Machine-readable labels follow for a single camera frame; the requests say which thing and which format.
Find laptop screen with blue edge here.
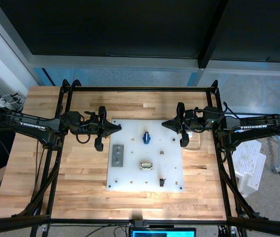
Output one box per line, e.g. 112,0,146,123
129,227,197,237

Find white task board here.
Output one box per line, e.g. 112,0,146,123
106,118,186,193

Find grey metal plate with pegs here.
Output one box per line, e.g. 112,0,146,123
110,144,125,168

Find blue clamp connector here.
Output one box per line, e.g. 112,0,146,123
141,131,152,145

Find clear plastic tub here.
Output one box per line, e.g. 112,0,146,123
182,130,202,152

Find beige multi-pin connector housing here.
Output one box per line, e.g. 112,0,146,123
139,161,154,171

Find black and white cables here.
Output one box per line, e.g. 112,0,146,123
0,91,26,109

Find black metal frame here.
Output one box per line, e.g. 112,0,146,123
0,79,280,237

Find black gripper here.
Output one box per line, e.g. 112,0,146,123
161,102,193,147
86,106,122,152

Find black table camera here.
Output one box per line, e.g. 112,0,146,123
131,215,148,227

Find white foam block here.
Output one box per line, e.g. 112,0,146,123
231,139,267,198

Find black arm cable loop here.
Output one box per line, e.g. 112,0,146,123
76,128,92,145
185,110,205,132

